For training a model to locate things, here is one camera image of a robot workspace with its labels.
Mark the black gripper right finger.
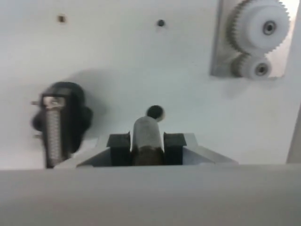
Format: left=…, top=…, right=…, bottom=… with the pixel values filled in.
left=163, top=132, right=238, bottom=166

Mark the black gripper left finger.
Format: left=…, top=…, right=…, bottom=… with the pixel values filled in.
left=54, top=133, right=131, bottom=169

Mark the thick metal round peg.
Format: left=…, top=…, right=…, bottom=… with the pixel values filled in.
left=130, top=115, right=165, bottom=166

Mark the white task board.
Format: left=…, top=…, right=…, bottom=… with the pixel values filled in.
left=0, top=0, right=301, bottom=170

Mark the white small gear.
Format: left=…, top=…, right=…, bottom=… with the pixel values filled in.
left=230, top=53, right=273, bottom=80

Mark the white large gear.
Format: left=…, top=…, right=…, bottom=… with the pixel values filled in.
left=226, top=0, right=293, bottom=57

